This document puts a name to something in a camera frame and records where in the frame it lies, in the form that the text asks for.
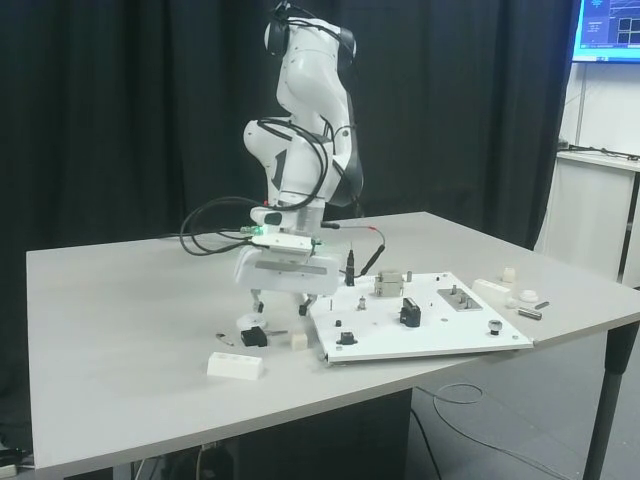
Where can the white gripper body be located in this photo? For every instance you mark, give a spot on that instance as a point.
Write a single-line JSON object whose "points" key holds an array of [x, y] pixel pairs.
{"points": [[285, 277]]}

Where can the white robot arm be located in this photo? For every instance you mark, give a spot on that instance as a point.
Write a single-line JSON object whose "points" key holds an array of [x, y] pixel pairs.
{"points": [[305, 75]]}

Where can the thin metal round peg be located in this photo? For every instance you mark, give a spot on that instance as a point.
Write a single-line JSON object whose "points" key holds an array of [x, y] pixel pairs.
{"points": [[278, 332]]}

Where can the long white peg holder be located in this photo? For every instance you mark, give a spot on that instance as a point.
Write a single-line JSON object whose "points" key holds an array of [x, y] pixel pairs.
{"points": [[492, 291]]}

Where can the dark metal round peg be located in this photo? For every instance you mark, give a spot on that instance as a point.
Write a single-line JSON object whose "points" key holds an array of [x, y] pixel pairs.
{"points": [[530, 313]]}

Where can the grey metal square peg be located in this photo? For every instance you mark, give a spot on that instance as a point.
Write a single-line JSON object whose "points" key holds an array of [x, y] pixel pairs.
{"points": [[542, 302]]}

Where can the white large gear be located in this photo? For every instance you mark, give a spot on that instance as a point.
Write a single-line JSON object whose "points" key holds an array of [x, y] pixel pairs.
{"points": [[247, 321]]}

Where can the small white cube holder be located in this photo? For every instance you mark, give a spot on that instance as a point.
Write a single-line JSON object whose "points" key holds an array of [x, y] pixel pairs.
{"points": [[298, 340]]}

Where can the black D-SUB plug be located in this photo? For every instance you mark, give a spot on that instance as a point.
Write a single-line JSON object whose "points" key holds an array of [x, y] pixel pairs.
{"points": [[253, 336]]}

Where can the small clear Ethernet plug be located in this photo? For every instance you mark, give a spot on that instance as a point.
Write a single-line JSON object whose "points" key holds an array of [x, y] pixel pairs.
{"points": [[226, 339]]}

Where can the metal BNC plug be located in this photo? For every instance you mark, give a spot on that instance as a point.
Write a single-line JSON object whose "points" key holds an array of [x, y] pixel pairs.
{"points": [[361, 303]]}

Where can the black slim upright plug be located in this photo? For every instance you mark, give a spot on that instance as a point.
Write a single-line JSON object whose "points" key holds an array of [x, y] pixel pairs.
{"points": [[350, 270]]}

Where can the white holder with three holes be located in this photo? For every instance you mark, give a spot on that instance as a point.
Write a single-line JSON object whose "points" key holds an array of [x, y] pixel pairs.
{"points": [[235, 367]]}

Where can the thin black rod red tag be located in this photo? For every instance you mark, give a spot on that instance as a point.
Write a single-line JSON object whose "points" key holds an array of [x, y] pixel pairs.
{"points": [[372, 257]]}

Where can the black boxy plug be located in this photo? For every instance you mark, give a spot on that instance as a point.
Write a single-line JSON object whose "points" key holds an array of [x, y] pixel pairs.
{"points": [[411, 314]]}

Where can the white task board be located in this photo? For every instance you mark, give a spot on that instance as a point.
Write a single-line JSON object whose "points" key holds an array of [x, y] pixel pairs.
{"points": [[425, 335]]}

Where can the metal bolt with black base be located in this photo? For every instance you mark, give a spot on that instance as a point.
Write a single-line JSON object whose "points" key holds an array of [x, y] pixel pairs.
{"points": [[494, 328]]}

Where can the white cup-shaped holder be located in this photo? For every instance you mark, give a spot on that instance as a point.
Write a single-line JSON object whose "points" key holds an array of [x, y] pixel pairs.
{"points": [[508, 275]]}

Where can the black curtain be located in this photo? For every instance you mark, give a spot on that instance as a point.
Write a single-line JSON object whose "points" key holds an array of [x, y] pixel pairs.
{"points": [[125, 125]]}

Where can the white medium gear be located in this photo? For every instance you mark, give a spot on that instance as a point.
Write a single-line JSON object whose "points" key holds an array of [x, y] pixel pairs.
{"points": [[527, 296]]}

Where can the white cabinet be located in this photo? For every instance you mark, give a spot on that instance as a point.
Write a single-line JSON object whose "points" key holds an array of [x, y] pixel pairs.
{"points": [[590, 215]]}

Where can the dark grey table leg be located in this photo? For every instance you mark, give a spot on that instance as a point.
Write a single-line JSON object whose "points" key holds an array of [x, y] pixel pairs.
{"points": [[607, 400]]}

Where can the blue screen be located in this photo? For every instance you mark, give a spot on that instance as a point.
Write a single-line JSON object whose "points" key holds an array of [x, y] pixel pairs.
{"points": [[607, 30]]}

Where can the flat white mount plate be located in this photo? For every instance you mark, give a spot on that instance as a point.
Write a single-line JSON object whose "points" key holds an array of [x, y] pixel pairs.
{"points": [[282, 243]]}

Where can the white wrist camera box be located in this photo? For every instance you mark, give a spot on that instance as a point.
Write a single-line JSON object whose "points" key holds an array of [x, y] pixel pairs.
{"points": [[265, 216]]}

